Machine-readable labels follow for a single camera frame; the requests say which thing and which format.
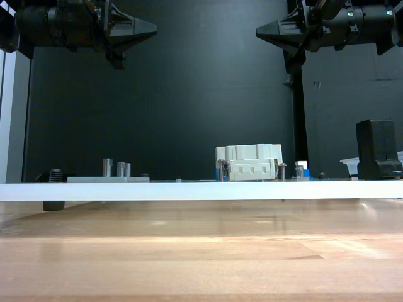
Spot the beige HAN10E socket housing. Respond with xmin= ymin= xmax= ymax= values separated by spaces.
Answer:
xmin=215 ymin=143 xmax=283 ymax=182

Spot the small white blue connector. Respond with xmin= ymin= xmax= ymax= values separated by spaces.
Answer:
xmin=291 ymin=160 xmax=312 ymax=182

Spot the black plug housing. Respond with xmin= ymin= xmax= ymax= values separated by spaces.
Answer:
xmin=355 ymin=118 xmax=403 ymax=181

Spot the grey metal plate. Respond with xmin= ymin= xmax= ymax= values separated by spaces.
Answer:
xmin=66 ymin=176 xmax=150 ymax=184

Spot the clear plastic tub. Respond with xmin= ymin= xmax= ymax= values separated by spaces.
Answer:
xmin=339 ymin=152 xmax=403 ymax=181

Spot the white task board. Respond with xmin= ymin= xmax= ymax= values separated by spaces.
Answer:
xmin=0 ymin=181 xmax=403 ymax=203

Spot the black board foot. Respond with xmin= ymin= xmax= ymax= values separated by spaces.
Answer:
xmin=42 ymin=201 xmax=65 ymax=212

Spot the silver metal post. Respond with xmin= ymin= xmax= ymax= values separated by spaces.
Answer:
xmin=101 ymin=157 xmax=114 ymax=177
xmin=116 ymin=161 xmax=132 ymax=177

